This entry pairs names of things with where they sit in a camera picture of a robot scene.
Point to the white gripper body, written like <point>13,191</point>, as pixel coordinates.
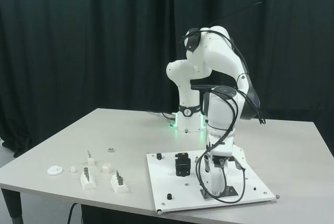
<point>216,179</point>

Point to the white large gear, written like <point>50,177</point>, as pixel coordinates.
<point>54,170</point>

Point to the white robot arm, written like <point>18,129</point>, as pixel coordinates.
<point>208,59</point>

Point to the black D-SUB plug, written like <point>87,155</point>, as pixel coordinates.
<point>182,165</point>

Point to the white task board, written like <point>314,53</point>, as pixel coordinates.
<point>177,190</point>

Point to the white square peg holder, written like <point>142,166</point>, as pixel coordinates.
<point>119,187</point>

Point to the black box under table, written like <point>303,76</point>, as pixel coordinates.
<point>125,216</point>

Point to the small metal nut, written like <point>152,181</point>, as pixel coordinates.
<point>111,150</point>

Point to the small white bolt holder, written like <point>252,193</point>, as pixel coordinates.
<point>90,161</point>

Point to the white round peg holder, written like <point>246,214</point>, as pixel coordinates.
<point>87,183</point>

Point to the black curtain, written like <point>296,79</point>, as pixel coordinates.
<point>78,38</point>

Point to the grey table leg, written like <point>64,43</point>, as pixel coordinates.
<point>11,205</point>

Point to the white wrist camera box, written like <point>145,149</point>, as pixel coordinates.
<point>238,162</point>

